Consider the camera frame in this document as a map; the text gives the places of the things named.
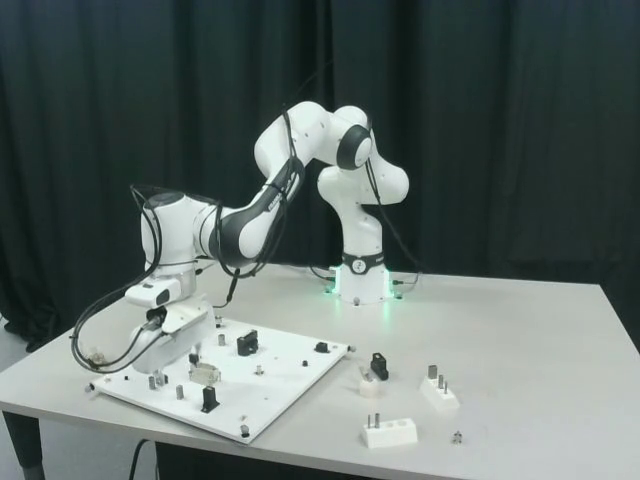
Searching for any silver wrist ring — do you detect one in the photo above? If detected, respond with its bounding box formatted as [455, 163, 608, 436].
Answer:
[175, 264, 200, 300]

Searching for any white three-hole peg holder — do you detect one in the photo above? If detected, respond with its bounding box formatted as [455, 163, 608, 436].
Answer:
[359, 418, 419, 447]

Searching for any black curtain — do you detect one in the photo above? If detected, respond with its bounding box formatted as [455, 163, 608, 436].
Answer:
[0, 0, 640, 351]

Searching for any black looped gripper cable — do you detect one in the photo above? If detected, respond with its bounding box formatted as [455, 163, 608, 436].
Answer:
[69, 279, 169, 374]

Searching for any white stepped peg holder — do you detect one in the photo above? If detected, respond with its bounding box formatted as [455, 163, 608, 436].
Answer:
[418, 375, 460, 412]

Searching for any dark table leg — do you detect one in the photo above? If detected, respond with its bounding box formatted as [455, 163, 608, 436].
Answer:
[0, 409, 44, 480]

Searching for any small grey waterproof plug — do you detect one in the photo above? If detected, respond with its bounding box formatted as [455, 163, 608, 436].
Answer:
[83, 345, 110, 370]

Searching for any black cable under table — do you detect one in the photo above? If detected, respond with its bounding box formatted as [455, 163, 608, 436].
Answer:
[129, 438, 157, 480]

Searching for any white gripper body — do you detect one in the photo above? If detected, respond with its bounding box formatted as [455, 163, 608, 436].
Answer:
[127, 312, 217, 375]

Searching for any white task board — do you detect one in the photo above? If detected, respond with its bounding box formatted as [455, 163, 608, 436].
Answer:
[88, 319, 357, 432]

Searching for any black D-SUB plug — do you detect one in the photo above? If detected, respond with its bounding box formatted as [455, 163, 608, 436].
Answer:
[368, 352, 391, 381]

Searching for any black forearm cable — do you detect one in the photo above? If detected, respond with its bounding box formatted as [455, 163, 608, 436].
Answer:
[128, 102, 306, 281]

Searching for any black shoulder cable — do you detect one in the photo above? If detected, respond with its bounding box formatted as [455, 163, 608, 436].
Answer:
[365, 119, 426, 296]

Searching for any small white camera box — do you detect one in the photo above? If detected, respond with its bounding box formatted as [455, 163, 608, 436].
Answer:
[123, 278, 182, 307]

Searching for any flat white mounting plate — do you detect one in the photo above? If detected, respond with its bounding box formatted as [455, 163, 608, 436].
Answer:
[158, 298, 212, 335]

